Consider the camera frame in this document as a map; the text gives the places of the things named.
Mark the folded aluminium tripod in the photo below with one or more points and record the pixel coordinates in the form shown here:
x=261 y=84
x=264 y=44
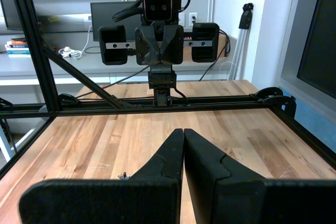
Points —
x=245 y=16

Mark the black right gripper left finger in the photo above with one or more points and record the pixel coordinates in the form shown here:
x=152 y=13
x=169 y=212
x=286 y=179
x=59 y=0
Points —
x=105 y=203

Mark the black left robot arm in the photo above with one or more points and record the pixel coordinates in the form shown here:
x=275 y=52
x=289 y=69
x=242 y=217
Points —
x=161 y=78

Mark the white desk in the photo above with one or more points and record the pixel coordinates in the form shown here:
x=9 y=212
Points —
x=39 y=69

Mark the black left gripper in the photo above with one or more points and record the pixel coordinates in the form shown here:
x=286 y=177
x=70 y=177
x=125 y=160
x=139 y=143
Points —
x=113 y=56

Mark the black computer monitor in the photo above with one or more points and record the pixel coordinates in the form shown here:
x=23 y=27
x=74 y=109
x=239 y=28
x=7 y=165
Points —
x=110 y=14
x=10 y=11

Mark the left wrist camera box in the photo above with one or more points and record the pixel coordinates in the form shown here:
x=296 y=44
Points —
x=157 y=6

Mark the black aluminium table frame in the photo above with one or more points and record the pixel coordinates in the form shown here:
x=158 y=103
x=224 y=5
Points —
x=34 y=37

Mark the brown cardboard box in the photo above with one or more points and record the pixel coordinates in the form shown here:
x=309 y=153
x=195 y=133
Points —
x=222 y=47

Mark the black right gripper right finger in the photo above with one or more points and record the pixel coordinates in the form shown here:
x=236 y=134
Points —
x=262 y=203

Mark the stack of books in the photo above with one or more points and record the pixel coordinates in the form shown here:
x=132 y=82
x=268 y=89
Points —
x=17 y=51

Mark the white wall outlet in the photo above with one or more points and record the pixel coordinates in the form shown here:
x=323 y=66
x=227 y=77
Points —
x=193 y=19

